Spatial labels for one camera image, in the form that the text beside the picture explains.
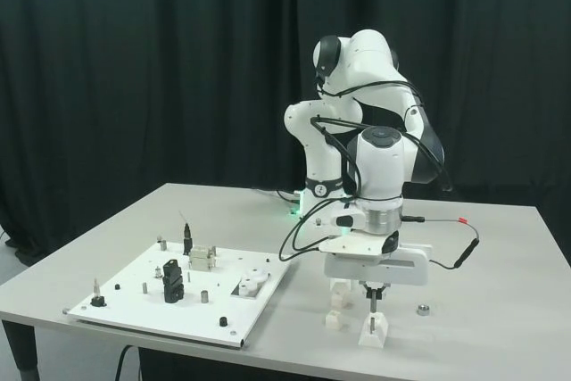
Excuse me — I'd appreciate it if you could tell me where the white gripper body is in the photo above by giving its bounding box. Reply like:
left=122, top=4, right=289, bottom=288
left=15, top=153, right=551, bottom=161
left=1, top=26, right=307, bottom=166
left=324, top=242, right=434, bottom=286

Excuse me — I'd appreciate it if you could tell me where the white wedge peg holder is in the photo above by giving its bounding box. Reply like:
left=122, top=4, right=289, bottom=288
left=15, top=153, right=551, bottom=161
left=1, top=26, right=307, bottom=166
left=358, top=311, right=390, bottom=350

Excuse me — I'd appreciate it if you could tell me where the black flange band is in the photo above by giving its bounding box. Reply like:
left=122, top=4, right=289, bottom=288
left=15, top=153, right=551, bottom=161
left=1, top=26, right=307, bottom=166
left=378, top=231, right=400, bottom=255

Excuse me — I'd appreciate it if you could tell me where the flat white mounting plate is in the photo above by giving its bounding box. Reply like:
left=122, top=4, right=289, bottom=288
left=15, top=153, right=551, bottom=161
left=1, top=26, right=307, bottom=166
left=319, top=234, right=390, bottom=254

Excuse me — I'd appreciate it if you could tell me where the white large gear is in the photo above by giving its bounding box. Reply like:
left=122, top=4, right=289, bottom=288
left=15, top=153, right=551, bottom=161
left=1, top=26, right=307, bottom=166
left=246, top=267, right=272, bottom=286

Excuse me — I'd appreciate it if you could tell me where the black USB plug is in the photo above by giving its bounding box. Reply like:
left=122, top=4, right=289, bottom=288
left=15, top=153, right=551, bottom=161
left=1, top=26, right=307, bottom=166
left=177, top=210, right=194, bottom=256

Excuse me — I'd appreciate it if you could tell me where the black D-SUB plug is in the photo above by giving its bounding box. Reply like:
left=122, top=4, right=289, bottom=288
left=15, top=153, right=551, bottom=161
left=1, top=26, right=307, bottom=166
left=161, top=258, right=186, bottom=304

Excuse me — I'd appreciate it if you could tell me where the white task board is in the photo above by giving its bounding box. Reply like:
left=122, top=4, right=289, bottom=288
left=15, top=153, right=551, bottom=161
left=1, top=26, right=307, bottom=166
left=62, top=236, right=297, bottom=350

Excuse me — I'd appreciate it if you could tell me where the metal waterproof plug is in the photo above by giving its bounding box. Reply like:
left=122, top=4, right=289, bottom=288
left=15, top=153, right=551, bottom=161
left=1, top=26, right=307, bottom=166
left=90, top=277, right=106, bottom=309

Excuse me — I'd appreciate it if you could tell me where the black curtain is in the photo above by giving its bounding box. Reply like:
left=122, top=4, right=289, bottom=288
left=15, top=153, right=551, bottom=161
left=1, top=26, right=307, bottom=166
left=0, top=0, right=571, bottom=251

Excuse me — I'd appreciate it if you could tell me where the black table leg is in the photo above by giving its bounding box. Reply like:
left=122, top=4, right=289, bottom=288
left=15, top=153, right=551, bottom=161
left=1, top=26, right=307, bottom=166
left=2, top=320, right=37, bottom=381

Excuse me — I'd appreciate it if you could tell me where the silver flange ring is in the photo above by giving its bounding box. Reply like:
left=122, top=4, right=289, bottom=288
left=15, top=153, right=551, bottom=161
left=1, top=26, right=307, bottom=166
left=363, top=206, right=401, bottom=236

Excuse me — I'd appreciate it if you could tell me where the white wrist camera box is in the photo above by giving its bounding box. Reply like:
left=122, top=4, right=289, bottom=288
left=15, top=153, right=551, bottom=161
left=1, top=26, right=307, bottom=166
left=328, top=210, right=363, bottom=229

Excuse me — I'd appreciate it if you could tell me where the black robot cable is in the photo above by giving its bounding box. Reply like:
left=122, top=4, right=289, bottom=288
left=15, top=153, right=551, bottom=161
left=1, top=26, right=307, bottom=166
left=278, top=66, right=452, bottom=262

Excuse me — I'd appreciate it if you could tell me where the black base cable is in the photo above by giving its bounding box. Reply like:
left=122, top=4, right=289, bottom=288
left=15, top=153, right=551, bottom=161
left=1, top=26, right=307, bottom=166
left=256, top=187, right=301, bottom=202

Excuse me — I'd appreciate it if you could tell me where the thick black power cable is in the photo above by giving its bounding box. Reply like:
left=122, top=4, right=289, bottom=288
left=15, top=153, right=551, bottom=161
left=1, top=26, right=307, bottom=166
left=114, top=344, right=135, bottom=381

